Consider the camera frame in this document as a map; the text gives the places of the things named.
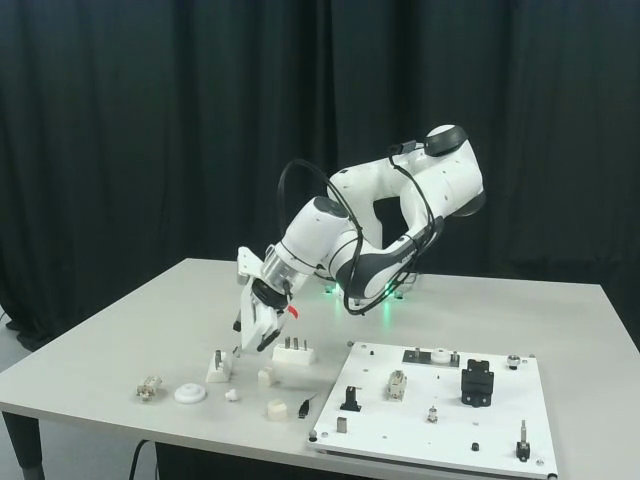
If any metal round peg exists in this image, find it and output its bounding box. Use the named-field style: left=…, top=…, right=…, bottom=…
left=514, top=418, right=533, bottom=459

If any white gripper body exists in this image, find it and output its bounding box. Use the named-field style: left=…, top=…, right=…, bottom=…
left=239, top=284, right=282, bottom=352

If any thin black rod red tag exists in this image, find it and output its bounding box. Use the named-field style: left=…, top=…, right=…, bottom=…
left=282, top=284, right=301, bottom=320

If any white task board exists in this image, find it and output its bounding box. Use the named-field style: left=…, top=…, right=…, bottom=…
left=305, top=340, right=559, bottom=465

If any white single peg holder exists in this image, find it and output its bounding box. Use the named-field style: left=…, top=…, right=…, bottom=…
left=206, top=349, right=236, bottom=384

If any white triple peg holder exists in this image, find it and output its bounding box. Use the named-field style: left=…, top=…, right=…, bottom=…
left=271, top=344, right=319, bottom=367

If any black floor cable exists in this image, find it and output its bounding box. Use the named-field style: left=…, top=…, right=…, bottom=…
left=131, top=438, right=157, bottom=480

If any beige multi-pin connector plug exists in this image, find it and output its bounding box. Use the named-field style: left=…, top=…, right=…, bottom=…
left=136, top=375, right=164, bottom=402

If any black curtain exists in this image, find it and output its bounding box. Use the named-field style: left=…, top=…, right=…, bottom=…
left=0, top=0, right=640, bottom=346

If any dark table leg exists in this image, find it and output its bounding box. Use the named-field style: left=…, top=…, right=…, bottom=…
left=0, top=411, right=42, bottom=480

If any black Ethernet plug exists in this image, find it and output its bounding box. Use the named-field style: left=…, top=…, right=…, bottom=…
left=339, top=385, right=363, bottom=413

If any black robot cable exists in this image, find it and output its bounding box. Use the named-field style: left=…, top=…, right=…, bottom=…
left=386, top=141, right=443, bottom=301
left=277, top=158, right=371, bottom=317

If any white cube holder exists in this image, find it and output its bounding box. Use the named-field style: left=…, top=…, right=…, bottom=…
left=265, top=397, right=291, bottom=421

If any white large gear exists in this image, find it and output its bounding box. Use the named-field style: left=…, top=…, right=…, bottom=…
left=174, top=381, right=208, bottom=404

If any black D-SUB plug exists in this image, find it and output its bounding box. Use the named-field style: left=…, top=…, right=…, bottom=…
left=459, top=357, right=497, bottom=406

